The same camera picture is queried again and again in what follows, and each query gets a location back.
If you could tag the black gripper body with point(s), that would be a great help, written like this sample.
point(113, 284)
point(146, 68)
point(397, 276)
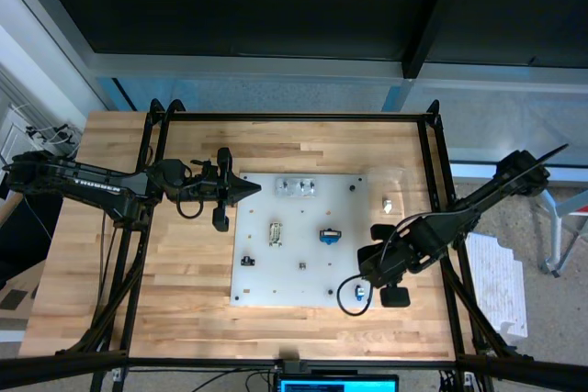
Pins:
point(222, 190)
point(381, 268)

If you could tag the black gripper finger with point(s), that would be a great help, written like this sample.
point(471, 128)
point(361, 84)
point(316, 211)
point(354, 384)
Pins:
point(241, 193)
point(241, 184)

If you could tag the blue black RJ45 connector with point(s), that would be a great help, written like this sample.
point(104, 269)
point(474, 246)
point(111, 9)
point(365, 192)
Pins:
point(359, 293)

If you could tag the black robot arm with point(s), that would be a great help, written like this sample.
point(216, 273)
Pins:
point(523, 174)
point(92, 183)

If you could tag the beige connector housing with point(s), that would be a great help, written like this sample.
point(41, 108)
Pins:
point(274, 233)

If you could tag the silver aluminium block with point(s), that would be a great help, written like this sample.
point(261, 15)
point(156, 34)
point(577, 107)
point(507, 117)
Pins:
point(296, 190)

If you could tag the small silver metal part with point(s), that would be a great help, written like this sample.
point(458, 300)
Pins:
point(387, 205)

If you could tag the small black clamp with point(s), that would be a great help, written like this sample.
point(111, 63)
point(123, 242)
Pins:
point(248, 261)

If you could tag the clear plastic tub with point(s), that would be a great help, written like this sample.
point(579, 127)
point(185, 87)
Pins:
point(386, 181)

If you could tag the white task board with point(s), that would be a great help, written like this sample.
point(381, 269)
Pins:
point(285, 282)

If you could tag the white foam block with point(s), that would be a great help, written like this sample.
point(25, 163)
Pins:
point(496, 282)

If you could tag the screen with blue edge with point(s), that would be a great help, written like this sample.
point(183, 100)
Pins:
point(335, 385)

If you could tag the grey metal stand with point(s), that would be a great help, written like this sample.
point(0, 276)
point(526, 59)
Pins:
point(555, 245)

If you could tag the brown cardboard box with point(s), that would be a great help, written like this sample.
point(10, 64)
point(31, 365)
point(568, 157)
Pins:
point(27, 279)

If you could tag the black frame-mounted camera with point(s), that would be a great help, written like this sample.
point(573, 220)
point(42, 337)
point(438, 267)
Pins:
point(294, 366)

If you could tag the black aluminium frame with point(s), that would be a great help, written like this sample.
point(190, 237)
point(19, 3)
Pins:
point(46, 369)

